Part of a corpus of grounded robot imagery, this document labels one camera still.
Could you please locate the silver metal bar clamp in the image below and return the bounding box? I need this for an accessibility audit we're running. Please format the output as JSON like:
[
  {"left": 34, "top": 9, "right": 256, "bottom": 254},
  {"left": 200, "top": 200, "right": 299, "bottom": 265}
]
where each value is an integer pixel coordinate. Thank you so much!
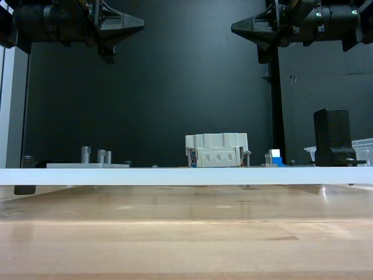
[
  {"left": 97, "top": 149, "right": 113, "bottom": 165},
  {"left": 81, "top": 145, "right": 93, "bottom": 165}
]

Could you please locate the black connector socket housing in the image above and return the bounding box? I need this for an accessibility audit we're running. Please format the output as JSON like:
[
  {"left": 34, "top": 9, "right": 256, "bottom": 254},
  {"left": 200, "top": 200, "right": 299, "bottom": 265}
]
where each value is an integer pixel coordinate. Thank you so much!
[{"left": 309, "top": 108, "right": 368, "bottom": 167}]

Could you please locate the small white terminal connector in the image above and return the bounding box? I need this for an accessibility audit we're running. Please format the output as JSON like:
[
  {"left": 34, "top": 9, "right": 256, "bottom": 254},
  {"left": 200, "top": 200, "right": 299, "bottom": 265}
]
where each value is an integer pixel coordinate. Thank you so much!
[{"left": 263, "top": 148, "right": 284, "bottom": 167}]

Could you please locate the beige multi-pin connector housing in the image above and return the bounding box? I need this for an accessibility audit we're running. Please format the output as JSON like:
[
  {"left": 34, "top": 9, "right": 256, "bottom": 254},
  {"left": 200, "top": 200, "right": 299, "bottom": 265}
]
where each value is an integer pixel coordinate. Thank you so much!
[{"left": 185, "top": 132, "right": 252, "bottom": 169}]

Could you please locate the clear plastic tub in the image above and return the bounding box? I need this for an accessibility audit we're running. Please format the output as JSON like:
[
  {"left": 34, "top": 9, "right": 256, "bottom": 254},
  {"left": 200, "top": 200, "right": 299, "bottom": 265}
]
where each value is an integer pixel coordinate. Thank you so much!
[{"left": 302, "top": 138, "right": 373, "bottom": 167}]

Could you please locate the white task board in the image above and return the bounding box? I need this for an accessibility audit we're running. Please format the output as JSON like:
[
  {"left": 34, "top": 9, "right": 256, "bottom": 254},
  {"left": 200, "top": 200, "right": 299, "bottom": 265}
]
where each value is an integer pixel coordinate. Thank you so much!
[{"left": 0, "top": 167, "right": 373, "bottom": 186}]

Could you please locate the black rubber board foot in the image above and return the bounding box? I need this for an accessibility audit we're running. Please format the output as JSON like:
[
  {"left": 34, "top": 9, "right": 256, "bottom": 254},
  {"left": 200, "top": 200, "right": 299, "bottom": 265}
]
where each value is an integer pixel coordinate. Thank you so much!
[{"left": 13, "top": 185, "right": 36, "bottom": 195}]

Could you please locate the black wall post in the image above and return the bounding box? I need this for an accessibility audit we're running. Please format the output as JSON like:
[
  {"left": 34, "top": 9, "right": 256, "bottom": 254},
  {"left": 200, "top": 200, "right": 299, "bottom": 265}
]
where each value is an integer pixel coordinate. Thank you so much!
[{"left": 261, "top": 45, "right": 288, "bottom": 165}]

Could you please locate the grey metal base plate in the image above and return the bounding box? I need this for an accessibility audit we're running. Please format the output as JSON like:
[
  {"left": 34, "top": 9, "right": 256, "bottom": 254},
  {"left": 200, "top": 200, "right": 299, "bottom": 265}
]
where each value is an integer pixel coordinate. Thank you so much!
[{"left": 46, "top": 163, "right": 131, "bottom": 169}]

